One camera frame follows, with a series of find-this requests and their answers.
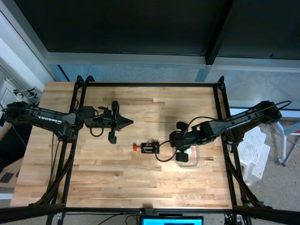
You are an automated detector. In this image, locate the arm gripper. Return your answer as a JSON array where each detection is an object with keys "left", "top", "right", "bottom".
[
  {"left": 97, "top": 100, "right": 135, "bottom": 144},
  {"left": 169, "top": 121, "right": 199, "bottom": 163}
]

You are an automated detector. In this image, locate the clear plastic tub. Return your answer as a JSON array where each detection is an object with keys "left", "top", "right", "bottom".
[{"left": 172, "top": 140, "right": 204, "bottom": 170}]

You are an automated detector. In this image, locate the blue laptop screen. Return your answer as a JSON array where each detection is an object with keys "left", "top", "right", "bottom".
[{"left": 140, "top": 216, "right": 204, "bottom": 225}]

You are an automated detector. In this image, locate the cardboard box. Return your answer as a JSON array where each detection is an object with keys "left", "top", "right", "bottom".
[{"left": 0, "top": 157, "right": 24, "bottom": 188}]

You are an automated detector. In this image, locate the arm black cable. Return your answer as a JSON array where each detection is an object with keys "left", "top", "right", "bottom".
[
  {"left": 155, "top": 116, "right": 214, "bottom": 163},
  {"left": 90, "top": 106, "right": 111, "bottom": 138}
]

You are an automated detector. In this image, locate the black aluminium frame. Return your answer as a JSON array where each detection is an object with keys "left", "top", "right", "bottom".
[{"left": 0, "top": 75, "right": 300, "bottom": 225}]

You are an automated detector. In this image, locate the black table-level camera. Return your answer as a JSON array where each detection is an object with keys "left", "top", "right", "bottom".
[{"left": 143, "top": 204, "right": 157, "bottom": 216}]

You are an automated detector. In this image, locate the black white cable bundle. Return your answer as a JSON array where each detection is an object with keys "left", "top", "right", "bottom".
[{"left": 13, "top": 88, "right": 39, "bottom": 100}]

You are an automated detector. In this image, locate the grey metal chair frame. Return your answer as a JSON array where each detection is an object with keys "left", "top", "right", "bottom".
[{"left": 271, "top": 117, "right": 300, "bottom": 167}]

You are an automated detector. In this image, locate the black upright post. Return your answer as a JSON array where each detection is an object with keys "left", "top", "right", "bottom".
[{"left": 205, "top": 0, "right": 235, "bottom": 66}]

